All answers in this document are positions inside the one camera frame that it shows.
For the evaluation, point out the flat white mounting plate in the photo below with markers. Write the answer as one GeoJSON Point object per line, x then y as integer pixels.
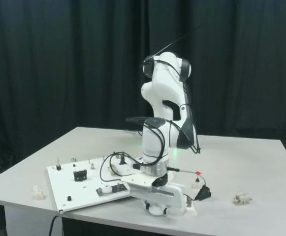
{"type": "Point", "coordinates": [137, 181]}

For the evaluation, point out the black upright plug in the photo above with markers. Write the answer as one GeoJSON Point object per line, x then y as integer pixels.
{"type": "Point", "coordinates": [121, 160]}

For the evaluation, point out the white peg holder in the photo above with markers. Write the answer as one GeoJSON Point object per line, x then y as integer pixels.
{"type": "Point", "coordinates": [192, 212]}

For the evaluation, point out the white cube holder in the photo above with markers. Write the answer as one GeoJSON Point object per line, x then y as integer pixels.
{"type": "Point", "coordinates": [39, 195]}

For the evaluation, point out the thin black rod red tag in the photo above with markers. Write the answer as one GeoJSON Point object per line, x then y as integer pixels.
{"type": "Point", "coordinates": [174, 169]}

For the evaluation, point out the white large gear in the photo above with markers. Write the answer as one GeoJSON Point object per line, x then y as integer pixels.
{"type": "Point", "coordinates": [156, 210]}

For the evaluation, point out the white medium gear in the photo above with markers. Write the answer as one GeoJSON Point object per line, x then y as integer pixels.
{"type": "Point", "coordinates": [105, 190]}

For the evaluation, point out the black curtain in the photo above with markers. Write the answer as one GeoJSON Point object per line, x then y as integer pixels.
{"type": "Point", "coordinates": [59, 73]}

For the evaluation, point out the small white plug holder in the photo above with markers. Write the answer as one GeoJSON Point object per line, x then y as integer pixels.
{"type": "Point", "coordinates": [196, 185]}

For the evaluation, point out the black D-SUB plug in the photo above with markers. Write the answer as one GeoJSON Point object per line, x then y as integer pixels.
{"type": "Point", "coordinates": [80, 175]}

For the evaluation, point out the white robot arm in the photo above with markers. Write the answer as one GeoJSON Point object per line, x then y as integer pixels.
{"type": "Point", "coordinates": [162, 81]}

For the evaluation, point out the metal square peg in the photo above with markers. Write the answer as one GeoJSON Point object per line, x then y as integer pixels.
{"type": "Point", "coordinates": [189, 201]}

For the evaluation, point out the metal nut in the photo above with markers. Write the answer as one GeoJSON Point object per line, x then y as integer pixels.
{"type": "Point", "coordinates": [74, 159]}

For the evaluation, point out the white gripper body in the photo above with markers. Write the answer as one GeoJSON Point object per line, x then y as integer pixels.
{"type": "Point", "coordinates": [142, 193]}

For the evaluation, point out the black zip tie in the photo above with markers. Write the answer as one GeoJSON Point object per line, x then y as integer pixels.
{"type": "Point", "coordinates": [177, 41]}

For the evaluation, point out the beige small connector plug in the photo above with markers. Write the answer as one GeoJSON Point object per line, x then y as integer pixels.
{"type": "Point", "coordinates": [242, 198]}

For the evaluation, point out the metal BNC plug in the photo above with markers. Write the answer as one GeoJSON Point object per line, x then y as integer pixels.
{"type": "Point", "coordinates": [92, 166]}

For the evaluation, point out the black wrist band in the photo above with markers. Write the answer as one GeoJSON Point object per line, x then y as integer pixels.
{"type": "Point", "coordinates": [160, 182]}

